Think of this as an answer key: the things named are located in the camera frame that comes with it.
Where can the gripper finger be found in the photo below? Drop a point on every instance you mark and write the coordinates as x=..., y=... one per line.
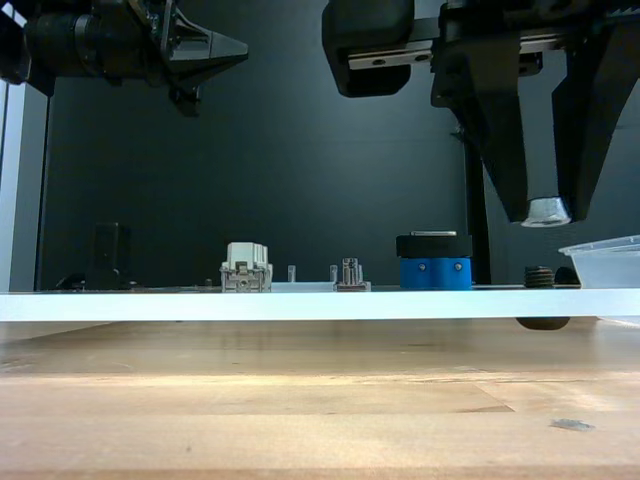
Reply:
x=590, y=125
x=490, y=110
x=200, y=55

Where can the silver M12 hex nut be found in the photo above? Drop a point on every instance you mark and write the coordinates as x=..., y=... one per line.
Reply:
x=545, y=212

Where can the clear plastic tub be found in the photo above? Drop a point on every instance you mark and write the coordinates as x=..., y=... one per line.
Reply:
x=610, y=270

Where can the black M12 threaded stud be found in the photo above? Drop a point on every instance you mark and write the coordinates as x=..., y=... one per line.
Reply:
x=538, y=277

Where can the black rubber board foot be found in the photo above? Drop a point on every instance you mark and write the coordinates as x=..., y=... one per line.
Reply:
x=542, y=324

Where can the grey rectangular connector housing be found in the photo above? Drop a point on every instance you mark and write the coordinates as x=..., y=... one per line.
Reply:
x=246, y=270

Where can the clear block with metal pins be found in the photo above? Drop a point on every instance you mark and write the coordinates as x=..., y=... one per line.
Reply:
x=305, y=287

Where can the white task board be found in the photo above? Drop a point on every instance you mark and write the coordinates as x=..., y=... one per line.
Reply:
x=300, y=305

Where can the black table frame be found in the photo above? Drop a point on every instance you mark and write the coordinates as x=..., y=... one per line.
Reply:
x=477, y=210

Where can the blue round connector mount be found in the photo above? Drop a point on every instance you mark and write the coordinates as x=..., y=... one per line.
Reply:
x=435, y=265

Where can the small metal bracket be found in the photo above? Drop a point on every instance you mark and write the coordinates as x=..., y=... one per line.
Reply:
x=351, y=277

